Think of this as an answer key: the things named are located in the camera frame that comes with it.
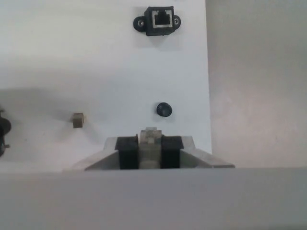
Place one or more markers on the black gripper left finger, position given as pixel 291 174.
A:
pixel 127 153

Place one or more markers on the white task board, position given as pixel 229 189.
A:
pixel 96 60

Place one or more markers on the small black round bolt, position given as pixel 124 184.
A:
pixel 163 109

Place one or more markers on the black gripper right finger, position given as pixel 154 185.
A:
pixel 171 153

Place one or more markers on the black D-SUB plug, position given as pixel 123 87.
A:
pixel 4 129

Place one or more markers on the clear Ethernet plug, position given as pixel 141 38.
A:
pixel 149 146

